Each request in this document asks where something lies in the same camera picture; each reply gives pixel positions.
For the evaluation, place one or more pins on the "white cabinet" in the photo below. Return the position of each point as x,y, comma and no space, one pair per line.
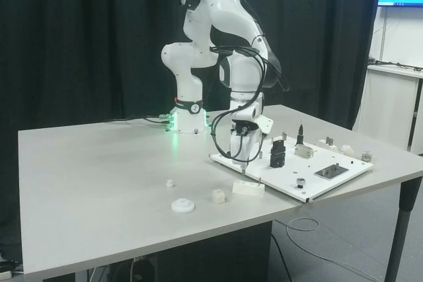
390,107

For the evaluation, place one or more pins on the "white small gear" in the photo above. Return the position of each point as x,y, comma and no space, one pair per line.
169,184

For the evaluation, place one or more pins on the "flat white mount plate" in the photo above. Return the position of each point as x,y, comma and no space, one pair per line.
265,125

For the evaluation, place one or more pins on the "white large gear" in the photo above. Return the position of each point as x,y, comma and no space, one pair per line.
182,206

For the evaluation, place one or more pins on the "white task board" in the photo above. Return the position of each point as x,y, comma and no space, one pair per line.
281,176

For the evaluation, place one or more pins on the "black table leg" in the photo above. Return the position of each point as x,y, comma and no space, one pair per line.
401,229

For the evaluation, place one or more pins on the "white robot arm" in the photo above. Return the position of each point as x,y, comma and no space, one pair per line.
195,57

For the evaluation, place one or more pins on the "white medium gear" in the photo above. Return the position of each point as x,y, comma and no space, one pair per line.
346,149

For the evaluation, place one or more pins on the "black upright plug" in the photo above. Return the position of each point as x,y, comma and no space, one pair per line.
300,135

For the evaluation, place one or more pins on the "black curtain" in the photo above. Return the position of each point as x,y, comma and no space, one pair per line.
82,31

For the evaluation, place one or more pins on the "long white peg holder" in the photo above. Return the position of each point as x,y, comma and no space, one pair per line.
248,189

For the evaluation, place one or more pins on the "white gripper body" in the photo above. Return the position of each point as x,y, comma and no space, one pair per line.
243,150

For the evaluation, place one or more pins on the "black D-SUB plug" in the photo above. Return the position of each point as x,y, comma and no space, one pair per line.
277,158

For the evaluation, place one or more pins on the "metal BNC plug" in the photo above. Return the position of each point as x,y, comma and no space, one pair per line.
300,183

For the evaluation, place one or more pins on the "white square peg holder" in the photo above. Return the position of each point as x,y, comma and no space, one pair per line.
330,146

